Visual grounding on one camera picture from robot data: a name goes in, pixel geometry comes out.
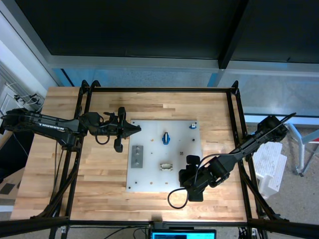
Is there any beige multi-pin connector housing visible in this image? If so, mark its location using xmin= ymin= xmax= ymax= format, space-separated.
xmin=159 ymin=162 xmax=174 ymax=173

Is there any black vertical beam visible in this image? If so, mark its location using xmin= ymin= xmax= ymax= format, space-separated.
xmin=218 ymin=0 xmax=250 ymax=70

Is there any white task board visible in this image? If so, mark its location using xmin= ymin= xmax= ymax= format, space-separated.
xmin=126 ymin=119 xmax=204 ymax=194

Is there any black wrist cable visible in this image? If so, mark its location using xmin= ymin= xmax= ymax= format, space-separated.
xmin=94 ymin=131 xmax=112 ymax=146
xmin=167 ymin=154 xmax=212 ymax=209

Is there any blue laptop screen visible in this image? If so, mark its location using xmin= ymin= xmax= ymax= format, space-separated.
xmin=149 ymin=229 xmax=217 ymax=239

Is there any grey metal plate with pegs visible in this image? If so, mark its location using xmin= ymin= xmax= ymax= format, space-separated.
xmin=131 ymin=144 xmax=145 ymax=170

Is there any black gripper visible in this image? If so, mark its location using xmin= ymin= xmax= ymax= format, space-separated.
xmin=103 ymin=107 xmax=142 ymax=153
xmin=179 ymin=154 xmax=213 ymax=203

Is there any black metal frame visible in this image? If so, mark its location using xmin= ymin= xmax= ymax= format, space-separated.
xmin=0 ymin=79 xmax=319 ymax=239

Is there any black table camera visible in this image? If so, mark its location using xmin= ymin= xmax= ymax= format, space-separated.
xmin=152 ymin=219 xmax=166 ymax=230

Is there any grey metal chair frame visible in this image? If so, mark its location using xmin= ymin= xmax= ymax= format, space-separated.
xmin=285 ymin=121 xmax=319 ymax=178

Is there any blue connector mount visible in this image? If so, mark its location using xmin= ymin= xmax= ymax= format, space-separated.
xmin=160 ymin=132 xmax=172 ymax=146

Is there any brown cardboard box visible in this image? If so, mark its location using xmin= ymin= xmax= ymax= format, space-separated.
xmin=0 ymin=167 xmax=25 ymax=212

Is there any white styrofoam packaging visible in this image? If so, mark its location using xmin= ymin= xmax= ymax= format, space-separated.
xmin=251 ymin=142 xmax=288 ymax=200

